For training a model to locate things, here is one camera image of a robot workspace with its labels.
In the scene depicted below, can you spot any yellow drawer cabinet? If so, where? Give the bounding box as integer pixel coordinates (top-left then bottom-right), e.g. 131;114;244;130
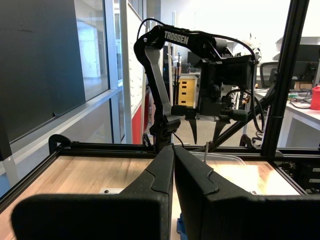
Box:
177;77;200;107

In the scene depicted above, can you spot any grey metal window frame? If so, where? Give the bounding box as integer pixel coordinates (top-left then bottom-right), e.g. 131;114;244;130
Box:
0;0;133;191

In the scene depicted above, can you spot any white task board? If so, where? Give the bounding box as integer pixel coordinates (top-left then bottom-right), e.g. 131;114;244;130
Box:
99;186;302;240

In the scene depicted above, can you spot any black aluminium frame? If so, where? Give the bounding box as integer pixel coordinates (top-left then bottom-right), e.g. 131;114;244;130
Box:
0;0;320;213

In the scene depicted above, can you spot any RJ45 connector with grey cable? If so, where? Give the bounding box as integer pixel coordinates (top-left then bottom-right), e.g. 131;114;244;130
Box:
203;141;211;164

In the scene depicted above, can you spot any red container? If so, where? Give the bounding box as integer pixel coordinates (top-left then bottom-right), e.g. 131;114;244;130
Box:
309;84;320;111

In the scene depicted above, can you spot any white desk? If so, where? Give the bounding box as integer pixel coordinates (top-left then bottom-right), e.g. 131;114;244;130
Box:
246;86;320;149

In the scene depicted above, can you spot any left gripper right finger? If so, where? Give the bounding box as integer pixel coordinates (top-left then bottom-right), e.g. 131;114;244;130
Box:
174;145;320;240

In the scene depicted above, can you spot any grey office chair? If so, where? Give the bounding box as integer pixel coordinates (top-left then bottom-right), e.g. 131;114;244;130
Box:
259;61;279;89

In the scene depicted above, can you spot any red partition panel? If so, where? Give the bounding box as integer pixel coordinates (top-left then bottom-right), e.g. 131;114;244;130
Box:
131;87;152;145

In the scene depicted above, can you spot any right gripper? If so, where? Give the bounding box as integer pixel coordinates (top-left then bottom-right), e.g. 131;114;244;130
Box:
171;97;250;147

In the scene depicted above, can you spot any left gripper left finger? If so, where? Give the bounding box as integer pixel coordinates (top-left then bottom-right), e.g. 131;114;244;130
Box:
11;145;175;240

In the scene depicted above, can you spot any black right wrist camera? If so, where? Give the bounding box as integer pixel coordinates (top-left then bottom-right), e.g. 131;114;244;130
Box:
199;96;223;116

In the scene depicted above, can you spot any blue plastic piece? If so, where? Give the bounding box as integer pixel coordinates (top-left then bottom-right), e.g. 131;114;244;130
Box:
176;212;188;240

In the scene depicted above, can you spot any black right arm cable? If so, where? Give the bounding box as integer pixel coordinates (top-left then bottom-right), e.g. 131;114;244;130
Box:
136;17;266;134

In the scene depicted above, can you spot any clear plastic tub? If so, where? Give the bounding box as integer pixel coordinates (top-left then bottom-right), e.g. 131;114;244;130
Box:
189;151;245;166

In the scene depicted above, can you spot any small black monitor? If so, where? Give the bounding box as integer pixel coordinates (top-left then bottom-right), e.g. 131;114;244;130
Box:
186;51;204;65

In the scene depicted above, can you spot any large black monitor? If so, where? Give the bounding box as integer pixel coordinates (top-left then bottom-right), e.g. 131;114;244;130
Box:
289;44;320;85

